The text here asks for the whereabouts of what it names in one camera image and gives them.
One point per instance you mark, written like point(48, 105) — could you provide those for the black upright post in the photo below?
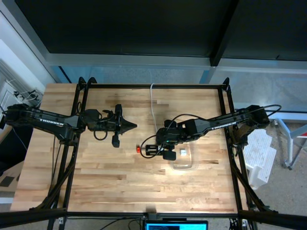
point(223, 36)

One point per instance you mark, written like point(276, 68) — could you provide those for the white square sticker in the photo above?
point(183, 152)

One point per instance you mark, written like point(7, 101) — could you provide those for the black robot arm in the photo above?
point(216, 123)
point(48, 121)

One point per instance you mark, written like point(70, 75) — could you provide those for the clear plastic tub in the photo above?
point(189, 165)

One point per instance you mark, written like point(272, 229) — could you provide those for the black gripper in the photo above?
point(169, 135)
point(117, 124)

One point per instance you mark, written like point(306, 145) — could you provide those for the white step stool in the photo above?
point(259, 155)

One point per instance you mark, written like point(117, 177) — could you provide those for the laptop screen with blue edge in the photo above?
point(175, 226)

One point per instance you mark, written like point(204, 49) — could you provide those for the black clamp with red knob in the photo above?
point(149, 149)

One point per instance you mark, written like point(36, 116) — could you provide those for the metal stand with red panel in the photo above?
point(293, 143)

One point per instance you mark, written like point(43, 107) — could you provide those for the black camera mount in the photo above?
point(151, 215)

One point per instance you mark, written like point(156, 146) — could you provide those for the black aluminium frame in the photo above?
point(72, 167)

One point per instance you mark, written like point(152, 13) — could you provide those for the cardboard box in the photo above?
point(14, 170)

